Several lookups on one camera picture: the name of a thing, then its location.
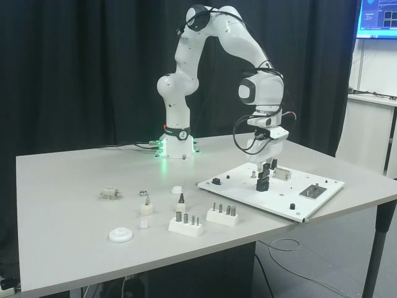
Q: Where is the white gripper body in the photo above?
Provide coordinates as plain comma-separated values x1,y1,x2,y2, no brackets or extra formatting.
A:
246,137,283,166

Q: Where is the white task board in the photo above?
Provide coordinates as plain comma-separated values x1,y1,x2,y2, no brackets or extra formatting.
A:
197,163,346,224

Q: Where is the white square peg holder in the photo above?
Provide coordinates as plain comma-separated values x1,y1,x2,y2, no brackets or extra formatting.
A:
205,208,241,228

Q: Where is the black Ethernet plug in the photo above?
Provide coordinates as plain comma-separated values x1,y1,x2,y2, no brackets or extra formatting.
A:
177,181,188,204

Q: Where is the white round peg holder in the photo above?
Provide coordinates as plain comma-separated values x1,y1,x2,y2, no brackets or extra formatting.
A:
167,217,204,238

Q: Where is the black table leg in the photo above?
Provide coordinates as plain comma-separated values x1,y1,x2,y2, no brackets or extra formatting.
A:
362,203,394,298

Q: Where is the beige waterproof plug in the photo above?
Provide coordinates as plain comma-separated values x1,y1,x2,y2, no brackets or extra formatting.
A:
99,187,122,201

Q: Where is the white large gear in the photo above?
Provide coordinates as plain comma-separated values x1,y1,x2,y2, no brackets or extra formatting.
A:
108,227,135,243

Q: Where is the blue screen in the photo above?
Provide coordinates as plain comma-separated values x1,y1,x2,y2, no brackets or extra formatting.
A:
355,0,397,40

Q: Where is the black curtain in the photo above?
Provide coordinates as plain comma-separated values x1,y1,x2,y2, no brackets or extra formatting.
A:
0,0,362,280

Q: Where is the black looping cable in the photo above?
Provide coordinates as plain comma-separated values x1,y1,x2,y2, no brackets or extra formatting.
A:
235,116,261,147
232,114,263,153

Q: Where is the grey floor cable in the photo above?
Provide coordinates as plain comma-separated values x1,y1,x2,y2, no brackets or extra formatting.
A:
256,237,367,298

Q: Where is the black base cable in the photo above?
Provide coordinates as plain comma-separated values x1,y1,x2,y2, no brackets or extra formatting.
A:
104,141,165,152

